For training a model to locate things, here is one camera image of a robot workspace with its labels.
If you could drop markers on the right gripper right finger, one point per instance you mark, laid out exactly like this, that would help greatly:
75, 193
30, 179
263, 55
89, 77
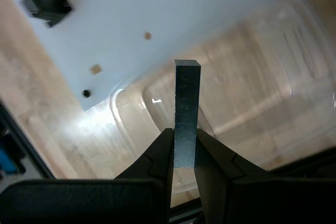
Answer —
236, 197

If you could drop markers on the steel bar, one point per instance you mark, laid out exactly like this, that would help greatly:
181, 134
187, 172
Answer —
186, 119

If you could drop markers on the black frame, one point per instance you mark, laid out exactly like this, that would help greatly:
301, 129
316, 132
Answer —
23, 142

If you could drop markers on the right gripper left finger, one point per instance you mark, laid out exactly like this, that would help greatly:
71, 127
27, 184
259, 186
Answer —
141, 195

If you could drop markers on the white task board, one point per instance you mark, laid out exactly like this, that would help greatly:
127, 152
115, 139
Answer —
118, 24

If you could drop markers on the black block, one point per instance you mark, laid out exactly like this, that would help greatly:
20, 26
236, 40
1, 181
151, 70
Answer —
47, 9

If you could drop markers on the clear plastic container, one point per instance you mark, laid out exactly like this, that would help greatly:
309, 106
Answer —
236, 98

